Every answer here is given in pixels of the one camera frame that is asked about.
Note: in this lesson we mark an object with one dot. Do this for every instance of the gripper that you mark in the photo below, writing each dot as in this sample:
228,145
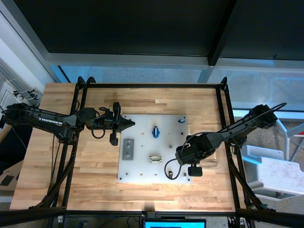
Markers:
187,158
116,122

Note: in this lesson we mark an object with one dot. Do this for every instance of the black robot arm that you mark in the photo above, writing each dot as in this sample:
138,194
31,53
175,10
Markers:
235,129
50,121

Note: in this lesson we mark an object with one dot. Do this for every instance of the silver metal bar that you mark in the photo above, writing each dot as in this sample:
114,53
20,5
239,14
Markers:
155,131

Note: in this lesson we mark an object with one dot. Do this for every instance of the white taskboard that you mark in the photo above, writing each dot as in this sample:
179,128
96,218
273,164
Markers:
142,166

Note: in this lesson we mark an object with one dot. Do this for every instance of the black connector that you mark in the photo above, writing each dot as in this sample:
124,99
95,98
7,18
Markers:
170,174

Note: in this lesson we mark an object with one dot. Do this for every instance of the clear plastic tub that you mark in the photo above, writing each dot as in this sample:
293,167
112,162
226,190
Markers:
211,164

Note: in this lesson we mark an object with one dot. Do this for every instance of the large blue clamp holder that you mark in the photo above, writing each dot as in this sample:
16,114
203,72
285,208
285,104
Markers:
152,135

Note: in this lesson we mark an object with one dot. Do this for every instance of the beige connector housing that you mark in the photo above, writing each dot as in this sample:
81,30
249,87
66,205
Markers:
156,159

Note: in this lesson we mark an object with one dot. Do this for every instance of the grey metal plate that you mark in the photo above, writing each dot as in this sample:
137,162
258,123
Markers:
124,156

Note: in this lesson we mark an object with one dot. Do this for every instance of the screen with blue edge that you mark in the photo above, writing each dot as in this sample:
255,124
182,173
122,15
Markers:
173,224

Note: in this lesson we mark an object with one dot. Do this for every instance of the white step ladder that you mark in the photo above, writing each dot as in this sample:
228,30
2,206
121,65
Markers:
280,175

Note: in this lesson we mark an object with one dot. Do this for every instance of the cardboard box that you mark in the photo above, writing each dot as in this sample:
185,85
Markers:
12,171

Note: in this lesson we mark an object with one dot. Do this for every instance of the black aluminium frame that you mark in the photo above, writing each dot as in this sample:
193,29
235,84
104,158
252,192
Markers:
152,85

